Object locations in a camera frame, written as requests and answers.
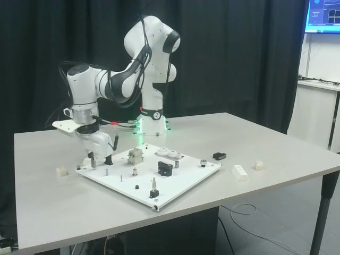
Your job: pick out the white medium gear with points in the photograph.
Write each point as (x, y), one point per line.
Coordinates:
(168, 153)

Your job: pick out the metal BNC plug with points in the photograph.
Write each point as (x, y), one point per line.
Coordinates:
(203, 162)

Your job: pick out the black D-SUB plug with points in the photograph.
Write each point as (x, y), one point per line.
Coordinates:
(219, 156)

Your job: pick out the blue screen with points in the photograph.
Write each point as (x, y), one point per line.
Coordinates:
(322, 16)

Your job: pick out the flat white mounting plate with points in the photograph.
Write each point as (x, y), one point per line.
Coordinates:
(65, 127)

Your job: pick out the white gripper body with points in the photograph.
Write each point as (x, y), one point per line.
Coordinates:
(97, 143)

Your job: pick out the beige connector block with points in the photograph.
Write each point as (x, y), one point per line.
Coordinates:
(134, 157)

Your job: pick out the black socket block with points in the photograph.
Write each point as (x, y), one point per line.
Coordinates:
(164, 170)

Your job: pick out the black curtain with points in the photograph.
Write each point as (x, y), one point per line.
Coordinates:
(239, 53)

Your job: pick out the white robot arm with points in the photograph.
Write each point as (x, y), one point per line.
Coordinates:
(151, 106)

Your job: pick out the white small gear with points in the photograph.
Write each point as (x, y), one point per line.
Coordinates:
(160, 152)

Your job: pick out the white task board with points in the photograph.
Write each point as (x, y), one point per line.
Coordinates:
(186, 172)

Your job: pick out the white power strip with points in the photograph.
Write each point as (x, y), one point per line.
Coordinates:
(6, 248)

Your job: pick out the pale shaft on black base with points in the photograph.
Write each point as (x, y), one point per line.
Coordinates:
(153, 190)

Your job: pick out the long white holder with holes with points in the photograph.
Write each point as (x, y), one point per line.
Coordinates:
(240, 173)

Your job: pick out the thin black rod red tag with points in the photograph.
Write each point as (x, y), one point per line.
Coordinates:
(114, 123)

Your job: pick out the white cabinet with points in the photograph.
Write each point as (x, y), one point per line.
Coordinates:
(313, 119)

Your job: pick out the small white cube holder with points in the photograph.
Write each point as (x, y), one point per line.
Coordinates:
(259, 165)

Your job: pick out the thick metal round peg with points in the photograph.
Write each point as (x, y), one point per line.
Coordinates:
(177, 163)

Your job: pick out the small metal connector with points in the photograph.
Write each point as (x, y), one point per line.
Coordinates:
(134, 172)

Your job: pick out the dark table leg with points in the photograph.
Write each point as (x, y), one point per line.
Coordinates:
(322, 212)

